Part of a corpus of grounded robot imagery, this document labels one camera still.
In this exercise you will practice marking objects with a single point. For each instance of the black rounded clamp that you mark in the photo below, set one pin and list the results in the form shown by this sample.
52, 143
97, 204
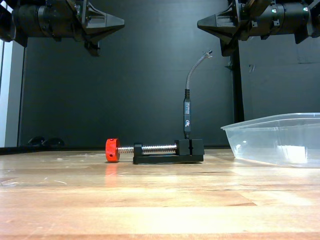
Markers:
54, 142
37, 141

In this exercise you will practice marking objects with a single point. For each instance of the clear plastic tub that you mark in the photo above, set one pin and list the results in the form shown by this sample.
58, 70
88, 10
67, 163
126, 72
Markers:
262, 140

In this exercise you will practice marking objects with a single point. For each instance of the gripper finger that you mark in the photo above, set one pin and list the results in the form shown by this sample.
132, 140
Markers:
220, 21
107, 31
220, 32
110, 21

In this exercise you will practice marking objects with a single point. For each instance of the white block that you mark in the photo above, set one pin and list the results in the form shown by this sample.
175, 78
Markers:
295, 153

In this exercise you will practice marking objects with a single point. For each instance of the silver threaded vise screw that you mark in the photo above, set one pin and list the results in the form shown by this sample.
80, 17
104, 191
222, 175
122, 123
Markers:
155, 148

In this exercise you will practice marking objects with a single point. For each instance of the red vise knob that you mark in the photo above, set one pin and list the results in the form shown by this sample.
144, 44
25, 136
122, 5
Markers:
112, 150

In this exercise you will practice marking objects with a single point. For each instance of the black bench vise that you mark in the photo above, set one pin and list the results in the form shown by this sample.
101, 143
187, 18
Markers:
190, 150

